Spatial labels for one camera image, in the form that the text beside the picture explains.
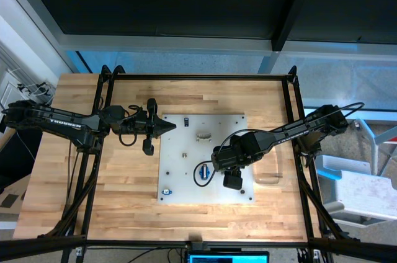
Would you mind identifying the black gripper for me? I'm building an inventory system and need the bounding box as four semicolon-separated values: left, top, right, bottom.
212;145;249;190
119;98;177;156

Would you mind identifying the blue cylinder clamp holder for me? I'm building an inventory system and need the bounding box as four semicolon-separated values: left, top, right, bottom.
199;164;213;181

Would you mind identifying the pale square task board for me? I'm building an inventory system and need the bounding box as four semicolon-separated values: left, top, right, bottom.
157;114;256;205

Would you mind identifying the clear plastic tub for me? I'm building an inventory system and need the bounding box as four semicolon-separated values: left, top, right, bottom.
251;143;285;187

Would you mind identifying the laptop screen with blue edge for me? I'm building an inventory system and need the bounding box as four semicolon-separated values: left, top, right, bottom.
185;251;270;263

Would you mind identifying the grey window ledge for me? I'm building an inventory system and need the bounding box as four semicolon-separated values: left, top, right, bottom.
58;33;397;56

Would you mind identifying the white step stool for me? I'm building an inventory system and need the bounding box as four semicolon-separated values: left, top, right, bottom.
315;153;397;230

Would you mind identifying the cardboard box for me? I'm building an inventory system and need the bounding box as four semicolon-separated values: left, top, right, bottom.
0;172;33;214

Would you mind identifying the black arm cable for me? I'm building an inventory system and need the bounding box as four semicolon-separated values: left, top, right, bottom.
118;104;140;147
193;102;366;187

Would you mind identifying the black metal table frame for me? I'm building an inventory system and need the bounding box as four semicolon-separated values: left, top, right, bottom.
0;64;397;263

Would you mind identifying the white power cables bundle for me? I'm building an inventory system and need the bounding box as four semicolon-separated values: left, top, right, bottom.
17;81;56;97

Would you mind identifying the white cart frame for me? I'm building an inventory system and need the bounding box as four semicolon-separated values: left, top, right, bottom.
349;117;397;189

